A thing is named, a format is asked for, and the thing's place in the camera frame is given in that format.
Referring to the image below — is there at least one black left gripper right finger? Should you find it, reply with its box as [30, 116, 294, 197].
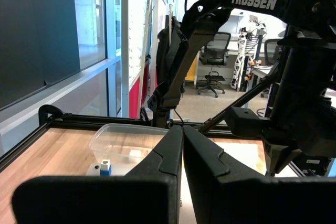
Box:
[183, 125, 336, 224]

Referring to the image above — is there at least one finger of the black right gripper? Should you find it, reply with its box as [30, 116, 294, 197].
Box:
[264, 140, 299, 176]

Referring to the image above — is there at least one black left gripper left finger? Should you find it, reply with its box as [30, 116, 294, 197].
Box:
[11, 125, 184, 224]

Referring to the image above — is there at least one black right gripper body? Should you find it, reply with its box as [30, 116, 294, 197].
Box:
[262, 108, 336, 158]

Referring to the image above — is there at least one blue white connector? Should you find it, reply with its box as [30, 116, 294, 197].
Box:
[99, 158, 112, 176]

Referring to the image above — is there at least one black controller box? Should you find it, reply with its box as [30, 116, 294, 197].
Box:
[288, 155, 332, 177]

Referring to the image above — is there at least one clear plastic tub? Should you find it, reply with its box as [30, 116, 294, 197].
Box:
[88, 123, 170, 177]

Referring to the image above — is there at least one white lattice stand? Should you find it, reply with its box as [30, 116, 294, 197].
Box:
[230, 15, 266, 92]

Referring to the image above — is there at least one black office chair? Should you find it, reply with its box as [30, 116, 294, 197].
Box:
[199, 31, 232, 98]
[264, 39, 282, 65]

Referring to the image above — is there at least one red partition panel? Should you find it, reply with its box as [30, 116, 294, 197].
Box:
[128, 73, 148, 119]

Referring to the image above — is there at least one yellow cabinet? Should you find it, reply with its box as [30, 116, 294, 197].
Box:
[185, 58, 198, 82]

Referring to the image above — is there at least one white partition board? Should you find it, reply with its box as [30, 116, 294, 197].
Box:
[121, 0, 151, 83]

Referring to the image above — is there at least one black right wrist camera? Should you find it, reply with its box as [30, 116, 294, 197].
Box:
[225, 106, 264, 140]

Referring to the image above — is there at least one black aluminium frame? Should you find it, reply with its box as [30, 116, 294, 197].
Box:
[0, 0, 320, 172]

